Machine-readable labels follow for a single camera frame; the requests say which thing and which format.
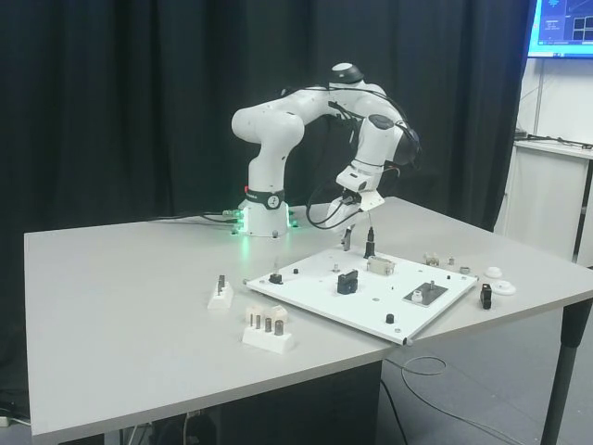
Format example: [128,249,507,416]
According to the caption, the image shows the grey floor cable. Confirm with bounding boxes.
[393,355,557,445]

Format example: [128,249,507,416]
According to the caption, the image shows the black under-table panel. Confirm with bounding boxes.
[118,359,388,445]

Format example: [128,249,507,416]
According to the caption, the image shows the white long peg holder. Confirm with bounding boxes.
[240,324,294,356]

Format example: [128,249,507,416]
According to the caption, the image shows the blue screen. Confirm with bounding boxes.
[526,0,593,60]

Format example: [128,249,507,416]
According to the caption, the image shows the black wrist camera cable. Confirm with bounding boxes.
[305,180,347,229]

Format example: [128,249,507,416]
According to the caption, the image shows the black curtains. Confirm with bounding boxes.
[0,0,538,418]

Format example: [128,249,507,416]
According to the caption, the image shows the black base cable on table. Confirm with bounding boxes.
[155,209,245,224]

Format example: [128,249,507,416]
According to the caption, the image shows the white cabinet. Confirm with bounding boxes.
[498,136,593,270]

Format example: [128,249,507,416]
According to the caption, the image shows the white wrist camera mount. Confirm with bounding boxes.
[335,159,385,210]

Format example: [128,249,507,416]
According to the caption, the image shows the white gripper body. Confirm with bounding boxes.
[322,197,362,232]

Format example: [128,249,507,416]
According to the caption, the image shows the dark grey table leg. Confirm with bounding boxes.
[540,303,586,445]

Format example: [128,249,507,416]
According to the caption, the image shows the white task board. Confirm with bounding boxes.
[243,248,482,348]

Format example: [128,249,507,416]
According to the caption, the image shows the white short peg holder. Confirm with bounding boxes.
[207,289,233,311]

